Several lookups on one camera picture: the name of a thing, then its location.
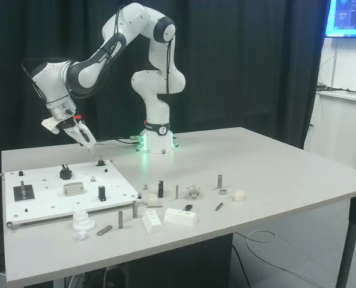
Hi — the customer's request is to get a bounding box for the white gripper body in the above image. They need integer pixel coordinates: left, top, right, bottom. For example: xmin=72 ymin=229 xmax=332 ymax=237
xmin=61 ymin=121 xmax=97 ymax=150

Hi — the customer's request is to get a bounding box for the thin black rod red tag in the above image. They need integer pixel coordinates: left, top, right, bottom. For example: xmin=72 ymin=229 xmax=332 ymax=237
xmin=72 ymin=113 xmax=91 ymax=144

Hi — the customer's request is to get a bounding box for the white task board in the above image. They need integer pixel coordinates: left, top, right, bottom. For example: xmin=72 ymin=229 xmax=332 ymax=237
xmin=0 ymin=158 xmax=142 ymax=232

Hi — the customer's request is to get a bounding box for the white large gear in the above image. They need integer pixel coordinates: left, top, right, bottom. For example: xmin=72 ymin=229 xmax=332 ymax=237
xmin=72 ymin=221 xmax=96 ymax=233

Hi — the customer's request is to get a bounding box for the white peg holder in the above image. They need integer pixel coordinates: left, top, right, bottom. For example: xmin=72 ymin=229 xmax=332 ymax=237
xmin=164 ymin=206 xmax=198 ymax=227
xmin=142 ymin=209 xmax=166 ymax=235

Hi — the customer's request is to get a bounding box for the beige metal connector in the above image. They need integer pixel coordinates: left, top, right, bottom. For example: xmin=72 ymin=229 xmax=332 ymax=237
xmin=186 ymin=184 xmax=203 ymax=199

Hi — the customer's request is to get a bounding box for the black cloth under table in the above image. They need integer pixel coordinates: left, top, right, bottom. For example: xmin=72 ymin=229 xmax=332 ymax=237
xmin=56 ymin=232 xmax=235 ymax=288

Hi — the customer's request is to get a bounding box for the black curtain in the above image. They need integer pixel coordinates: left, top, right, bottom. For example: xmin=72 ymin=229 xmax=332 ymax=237
xmin=0 ymin=0 xmax=331 ymax=187

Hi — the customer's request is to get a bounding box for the white cabinet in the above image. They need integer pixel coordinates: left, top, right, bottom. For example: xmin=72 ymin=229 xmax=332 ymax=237
xmin=303 ymin=89 xmax=356 ymax=174

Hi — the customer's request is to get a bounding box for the black table leg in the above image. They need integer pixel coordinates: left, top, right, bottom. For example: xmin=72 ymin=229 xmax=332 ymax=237
xmin=336 ymin=191 xmax=356 ymax=288

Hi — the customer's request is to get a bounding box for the blue screen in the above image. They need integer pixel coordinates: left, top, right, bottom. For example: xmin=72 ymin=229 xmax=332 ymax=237
xmin=325 ymin=0 xmax=356 ymax=38

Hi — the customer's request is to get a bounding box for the white camera mounting plate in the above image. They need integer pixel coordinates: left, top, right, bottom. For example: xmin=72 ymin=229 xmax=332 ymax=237
xmin=41 ymin=116 xmax=61 ymax=135

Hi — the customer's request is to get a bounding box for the black base cable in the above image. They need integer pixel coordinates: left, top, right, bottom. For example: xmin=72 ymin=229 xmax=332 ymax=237
xmin=94 ymin=136 xmax=145 ymax=151

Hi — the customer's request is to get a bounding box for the grey floor cable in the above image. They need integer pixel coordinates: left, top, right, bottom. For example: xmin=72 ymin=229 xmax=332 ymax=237
xmin=244 ymin=229 xmax=290 ymax=246

